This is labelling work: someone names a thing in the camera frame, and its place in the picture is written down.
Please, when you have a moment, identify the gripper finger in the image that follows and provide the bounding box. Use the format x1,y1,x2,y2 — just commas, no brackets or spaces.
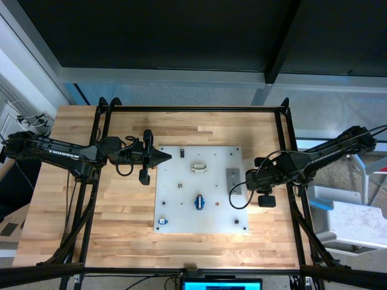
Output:
151,146,172,158
151,156,172,169

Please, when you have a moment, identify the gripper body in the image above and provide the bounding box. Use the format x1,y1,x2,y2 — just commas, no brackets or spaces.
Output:
134,129,154,186
245,156,278,208

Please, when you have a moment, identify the grey metal block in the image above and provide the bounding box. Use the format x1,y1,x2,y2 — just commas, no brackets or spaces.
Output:
226,168,243,196

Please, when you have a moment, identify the white board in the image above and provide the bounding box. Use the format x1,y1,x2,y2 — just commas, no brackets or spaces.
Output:
154,146,249,234

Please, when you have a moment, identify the grey step stool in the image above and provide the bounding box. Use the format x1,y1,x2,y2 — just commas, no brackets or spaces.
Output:
308,156,387,257

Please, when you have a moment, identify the laptop screen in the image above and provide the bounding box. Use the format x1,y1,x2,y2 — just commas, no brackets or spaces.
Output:
180,277,263,290

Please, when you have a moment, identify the cardboard box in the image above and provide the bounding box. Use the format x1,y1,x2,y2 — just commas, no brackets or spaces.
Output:
0,204,31,242

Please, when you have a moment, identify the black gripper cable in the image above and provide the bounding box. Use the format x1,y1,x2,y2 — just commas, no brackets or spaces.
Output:
115,135,137,177
229,180,256,210

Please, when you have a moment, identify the black aluminium frame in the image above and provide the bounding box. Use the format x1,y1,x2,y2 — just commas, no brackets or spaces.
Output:
0,96,387,290

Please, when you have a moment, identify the grey aluminium window frame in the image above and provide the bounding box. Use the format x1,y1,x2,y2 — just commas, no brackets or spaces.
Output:
0,0,387,106

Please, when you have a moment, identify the white cable bundle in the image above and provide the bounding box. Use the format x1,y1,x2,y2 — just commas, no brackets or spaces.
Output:
16,113,51,127

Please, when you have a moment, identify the black table-level camera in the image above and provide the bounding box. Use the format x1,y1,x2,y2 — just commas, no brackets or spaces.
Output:
180,263,203,279

